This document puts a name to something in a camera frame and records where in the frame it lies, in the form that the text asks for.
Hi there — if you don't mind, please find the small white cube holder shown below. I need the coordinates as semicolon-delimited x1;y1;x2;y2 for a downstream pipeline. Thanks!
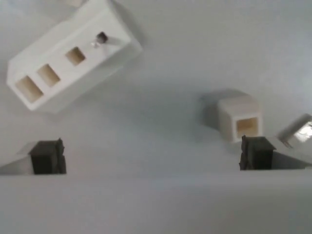
200;89;259;143

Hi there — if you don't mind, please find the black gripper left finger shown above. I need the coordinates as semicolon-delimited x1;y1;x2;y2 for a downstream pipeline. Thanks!
0;137;67;176

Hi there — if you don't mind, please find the thin metal square peg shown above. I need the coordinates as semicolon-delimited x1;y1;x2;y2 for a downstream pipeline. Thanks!
90;31;109;49

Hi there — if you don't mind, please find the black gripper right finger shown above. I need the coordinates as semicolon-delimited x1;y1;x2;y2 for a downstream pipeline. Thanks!
239;135;312;171

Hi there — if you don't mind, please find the long white square peg holder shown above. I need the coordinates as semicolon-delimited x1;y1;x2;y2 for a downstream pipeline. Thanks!
6;0;143;114

